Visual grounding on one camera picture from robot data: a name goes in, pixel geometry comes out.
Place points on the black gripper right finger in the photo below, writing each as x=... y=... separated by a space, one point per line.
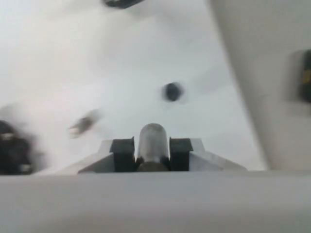
x=179 y=155

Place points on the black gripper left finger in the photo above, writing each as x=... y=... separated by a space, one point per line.
x=122 y=155

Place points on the metal round peg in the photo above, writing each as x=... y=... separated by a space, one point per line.
x=152 y=145

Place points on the metal BNC plug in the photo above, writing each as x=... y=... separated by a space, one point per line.
x=83 y=123

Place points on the white task board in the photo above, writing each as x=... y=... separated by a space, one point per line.
x=97 y=60

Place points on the black D-SUB plug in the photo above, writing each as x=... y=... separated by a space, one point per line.
x=303 y=75

